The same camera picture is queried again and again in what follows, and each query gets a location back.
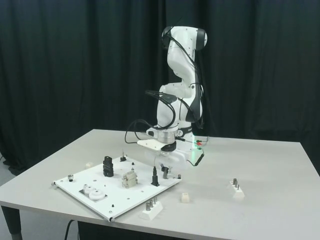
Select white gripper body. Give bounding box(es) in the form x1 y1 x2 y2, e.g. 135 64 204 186
146 149 188 173

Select white round peg holder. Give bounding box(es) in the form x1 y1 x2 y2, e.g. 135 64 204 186
141 201 165 222

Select white square peg holder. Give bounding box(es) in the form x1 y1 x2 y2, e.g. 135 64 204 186
227 181 246 200

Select black upright plug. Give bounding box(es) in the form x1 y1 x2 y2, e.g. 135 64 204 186
150 166 161 187

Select thin black rod red tag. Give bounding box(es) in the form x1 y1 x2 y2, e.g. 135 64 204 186
175 136 204 147

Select white task board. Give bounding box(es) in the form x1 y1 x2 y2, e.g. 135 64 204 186
51 152 183 222

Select black D-SUB plug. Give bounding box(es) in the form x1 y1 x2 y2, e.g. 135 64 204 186
102 155 115 177

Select white large gear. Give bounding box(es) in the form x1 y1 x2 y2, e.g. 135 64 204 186
90 190 106 202

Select white medium gear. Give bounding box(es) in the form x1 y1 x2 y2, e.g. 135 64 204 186
84 186 97 198

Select black curtain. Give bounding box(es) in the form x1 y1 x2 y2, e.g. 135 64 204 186
0 0 320 173

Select dark table leg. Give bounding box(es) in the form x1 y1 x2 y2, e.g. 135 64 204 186
1 205 21 240

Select black looped gripper cable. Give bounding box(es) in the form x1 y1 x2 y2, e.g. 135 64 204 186
188 136 210 167

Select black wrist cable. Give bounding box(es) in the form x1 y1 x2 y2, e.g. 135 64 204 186
124 89 181 145

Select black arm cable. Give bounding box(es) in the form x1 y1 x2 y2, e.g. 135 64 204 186
161 26 209 130

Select black floor cable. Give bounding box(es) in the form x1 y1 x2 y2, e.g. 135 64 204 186
64 219 77 240

